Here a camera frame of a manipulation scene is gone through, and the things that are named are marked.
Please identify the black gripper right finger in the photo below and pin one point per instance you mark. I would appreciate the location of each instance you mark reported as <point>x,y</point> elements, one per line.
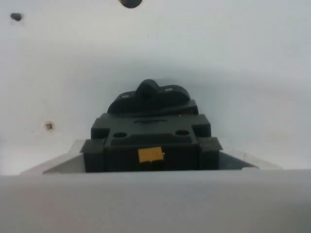
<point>211,155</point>

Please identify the white task board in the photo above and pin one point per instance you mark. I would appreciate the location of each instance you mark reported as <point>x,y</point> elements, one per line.
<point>73,72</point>

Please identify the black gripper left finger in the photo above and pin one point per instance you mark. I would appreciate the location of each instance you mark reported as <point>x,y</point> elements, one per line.
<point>93,157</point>

